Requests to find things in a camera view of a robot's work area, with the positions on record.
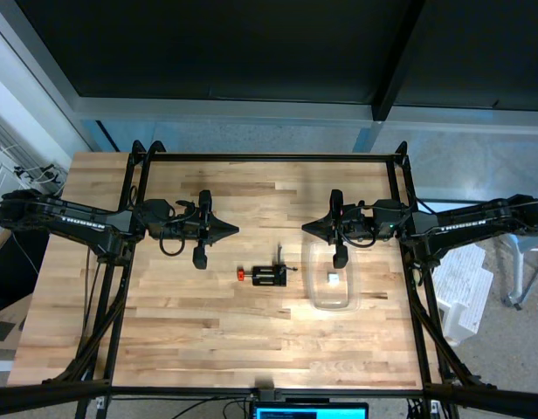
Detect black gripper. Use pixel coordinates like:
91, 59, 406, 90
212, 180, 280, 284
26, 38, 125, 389
300, 189, 376, 271
166, 189, 241, 271

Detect black vise with orange knob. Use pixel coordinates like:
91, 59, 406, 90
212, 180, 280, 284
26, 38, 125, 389
236, 264, 288, 288

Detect clear plastic tub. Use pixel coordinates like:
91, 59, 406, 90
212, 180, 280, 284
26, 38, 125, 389
304, 240, 362, 313

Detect white foam block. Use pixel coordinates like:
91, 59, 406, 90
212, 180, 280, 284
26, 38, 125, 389
430, 239, 495, 348

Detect laptop screen with blue edge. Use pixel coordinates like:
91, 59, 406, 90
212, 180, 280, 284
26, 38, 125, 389
250, 402, 370, 419

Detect grey metal stand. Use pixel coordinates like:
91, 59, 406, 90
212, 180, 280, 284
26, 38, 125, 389
497, 233, 538, 312

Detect brown cardboard sheet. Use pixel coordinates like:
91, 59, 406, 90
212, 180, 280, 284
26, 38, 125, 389
0, 292, 35, 363

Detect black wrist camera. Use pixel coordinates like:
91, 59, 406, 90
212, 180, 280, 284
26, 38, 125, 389
341, 216, 364, 240
179, 216, 201, 240

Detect black aluminium frame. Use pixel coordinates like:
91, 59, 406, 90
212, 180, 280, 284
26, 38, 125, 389
0, 139, 538, 419

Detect black table-level camera box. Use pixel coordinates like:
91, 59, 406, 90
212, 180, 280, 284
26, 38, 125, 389
255, 378, 277, 402

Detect tangled black white cables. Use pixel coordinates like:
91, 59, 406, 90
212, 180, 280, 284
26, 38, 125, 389
12, 162, 63, 185

